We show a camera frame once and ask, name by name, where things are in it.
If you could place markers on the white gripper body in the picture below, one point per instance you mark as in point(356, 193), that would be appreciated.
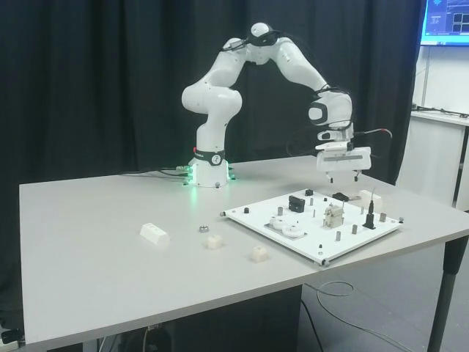
point(344, 159)

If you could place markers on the black USB plug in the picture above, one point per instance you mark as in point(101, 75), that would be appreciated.
point(371, 209)

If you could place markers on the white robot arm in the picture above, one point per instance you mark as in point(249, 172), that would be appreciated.
point(216, 99)

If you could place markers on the small black plug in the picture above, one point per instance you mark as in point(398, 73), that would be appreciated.
point(339, 196)

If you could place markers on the long white holder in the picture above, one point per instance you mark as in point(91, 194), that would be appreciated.
point(154, 232)
point(379, 199)

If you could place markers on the black D-SUB plug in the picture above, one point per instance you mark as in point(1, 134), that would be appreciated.
point(296, 204)

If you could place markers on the metal square peg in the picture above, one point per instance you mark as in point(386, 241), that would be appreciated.
point(383, 216)

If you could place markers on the white large gear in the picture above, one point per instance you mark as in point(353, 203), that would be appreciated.
point(293, 231)

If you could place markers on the white medium gear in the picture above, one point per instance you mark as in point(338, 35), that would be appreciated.
point(276, 222)

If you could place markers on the white task board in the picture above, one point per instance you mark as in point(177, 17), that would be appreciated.
point(256, 220)

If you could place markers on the small white holder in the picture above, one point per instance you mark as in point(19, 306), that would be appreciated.
point(213, 242)
point(259, 254)

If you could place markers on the dark table leg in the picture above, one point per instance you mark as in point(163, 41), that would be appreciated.
point(448, 293)

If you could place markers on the blue screen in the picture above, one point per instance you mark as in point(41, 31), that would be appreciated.
point(445, 22)

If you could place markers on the black curtain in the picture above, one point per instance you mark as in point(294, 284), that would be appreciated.
point(91, 91)

